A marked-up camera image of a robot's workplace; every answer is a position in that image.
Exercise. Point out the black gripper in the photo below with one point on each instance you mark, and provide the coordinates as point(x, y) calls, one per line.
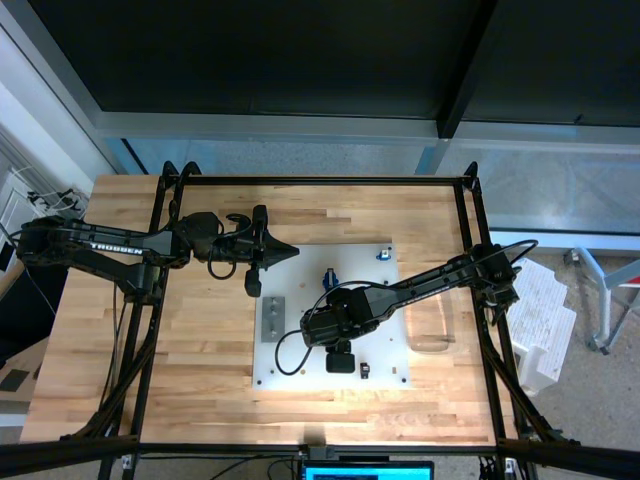
point(340, 362)
point(240, 249)

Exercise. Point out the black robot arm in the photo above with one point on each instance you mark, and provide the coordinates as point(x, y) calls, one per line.
point(115, 246)
point(430, 285)

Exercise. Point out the black connector housing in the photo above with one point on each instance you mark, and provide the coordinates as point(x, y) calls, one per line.
point(366, 370)

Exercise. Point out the blue and white connector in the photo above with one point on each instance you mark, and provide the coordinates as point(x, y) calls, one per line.
point(384, 254)

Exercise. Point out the white plastic board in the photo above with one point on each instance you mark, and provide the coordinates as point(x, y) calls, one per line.
point(385, 350)

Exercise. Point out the blue clamp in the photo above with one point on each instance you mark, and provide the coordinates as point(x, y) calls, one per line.
point(330, 277)

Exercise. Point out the grey metal block with pegs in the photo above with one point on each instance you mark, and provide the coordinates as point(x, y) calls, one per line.
point(273, 320)

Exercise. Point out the clear plastic tub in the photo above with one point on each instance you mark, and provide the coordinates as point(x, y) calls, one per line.
point(430, 325)

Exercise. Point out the screen with blue edge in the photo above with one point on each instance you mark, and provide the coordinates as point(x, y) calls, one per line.
point(365, 472)

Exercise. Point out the white styrofoam block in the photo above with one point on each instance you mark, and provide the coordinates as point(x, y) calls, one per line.
point(540, 325)

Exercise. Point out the grey metal cart leg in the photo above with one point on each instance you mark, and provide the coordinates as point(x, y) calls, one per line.
point(605, 320)

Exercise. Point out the brown cardboard box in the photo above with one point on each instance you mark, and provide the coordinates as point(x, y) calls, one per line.
point(30, 360)

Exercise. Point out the black table frame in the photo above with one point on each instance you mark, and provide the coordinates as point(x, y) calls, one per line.
point(320, 179)

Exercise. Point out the black table-level camera box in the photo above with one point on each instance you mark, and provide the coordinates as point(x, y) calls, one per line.
point(320, 452)

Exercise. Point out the black upright post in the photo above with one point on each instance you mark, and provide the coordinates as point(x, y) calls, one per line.
point(465, 70)

